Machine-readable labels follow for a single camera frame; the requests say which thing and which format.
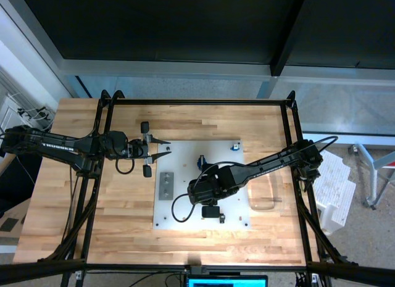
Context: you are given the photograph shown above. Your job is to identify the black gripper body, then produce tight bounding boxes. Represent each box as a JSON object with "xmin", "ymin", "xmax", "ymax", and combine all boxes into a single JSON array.
[
  {"xmin": 197, "ymin": 199, "xmax": 221, "ymax": 219},
  {"xmin": 128, "ymin": 122, "xmax": 152, "ymax": 178}
]

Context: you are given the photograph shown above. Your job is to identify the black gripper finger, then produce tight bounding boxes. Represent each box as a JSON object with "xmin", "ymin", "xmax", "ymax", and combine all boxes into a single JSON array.
[
  {"xmin": 147, "ymin": 134, "xmax": 172, "ymax": 145},
  {"xmin": 147, "ymin": 152, "xmax": 172, "ymax": 165}
]

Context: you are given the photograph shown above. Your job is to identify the white mounting board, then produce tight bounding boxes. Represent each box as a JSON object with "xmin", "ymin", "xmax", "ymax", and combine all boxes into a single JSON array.
[{"xmin": 152, "ymin": 140, "xmax": 251, "ymax": 231}]

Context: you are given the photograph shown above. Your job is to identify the grey metal clamp block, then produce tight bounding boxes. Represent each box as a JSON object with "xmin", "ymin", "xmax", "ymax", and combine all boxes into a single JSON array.
[{"xmin": 157, "ymin": 171, "xmax": 175, "ymax": 201}]

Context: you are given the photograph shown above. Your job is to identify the clear plastic tub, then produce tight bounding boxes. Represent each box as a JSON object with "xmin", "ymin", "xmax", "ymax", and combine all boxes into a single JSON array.
[{"xmin": 246, "ymin": 162, "xmax": 283, "ymax": 212}]

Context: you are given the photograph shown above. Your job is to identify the blue laptop screen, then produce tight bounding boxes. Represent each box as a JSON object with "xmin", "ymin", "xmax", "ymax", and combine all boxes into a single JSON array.
[{"xmin": 184, "ymin": 274, "xmax": 268, "ymax": 287}]

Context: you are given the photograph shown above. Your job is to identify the brown cardboard box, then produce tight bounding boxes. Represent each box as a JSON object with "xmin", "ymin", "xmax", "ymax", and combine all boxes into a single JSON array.
[{"xmin": 0, "ymin": 196, "xmax": 31, "ymax": 238}]

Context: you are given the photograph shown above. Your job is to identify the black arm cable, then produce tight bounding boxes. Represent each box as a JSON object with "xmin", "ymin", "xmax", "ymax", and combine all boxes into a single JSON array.
[
  {"xmin": 171, "ymin": 135, "xmax": 339, "ymax": 223},
  {"xmin": 115, "ymin": 138, "xmax": 136, "ymax": 175}
]

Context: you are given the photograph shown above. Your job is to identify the black aluminium frame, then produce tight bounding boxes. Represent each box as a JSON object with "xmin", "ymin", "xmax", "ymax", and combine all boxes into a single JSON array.
[{"xmin": 0, "ymin": 89, "xmax": 395, "ymax": 287}]

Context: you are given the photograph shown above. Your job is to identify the black table-level camera box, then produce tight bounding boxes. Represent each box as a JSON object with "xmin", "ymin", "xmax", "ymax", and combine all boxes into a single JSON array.
[{"xmin": 184, "ymin": 259, "xmax": 207, "ymax": 275}]

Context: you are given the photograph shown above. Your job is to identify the black white cable bundle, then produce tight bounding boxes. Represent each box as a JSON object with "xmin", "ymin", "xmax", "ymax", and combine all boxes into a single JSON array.
[{"xmin": 15, "ymin": 105, "xmax": 52, "ymax": 123}]

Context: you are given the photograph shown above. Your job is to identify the grey metal cart frame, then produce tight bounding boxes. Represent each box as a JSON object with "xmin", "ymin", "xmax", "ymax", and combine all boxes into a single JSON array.
[{"xmin": 348, "ymin": 142, "xmax": 395, "ymax": 211}]

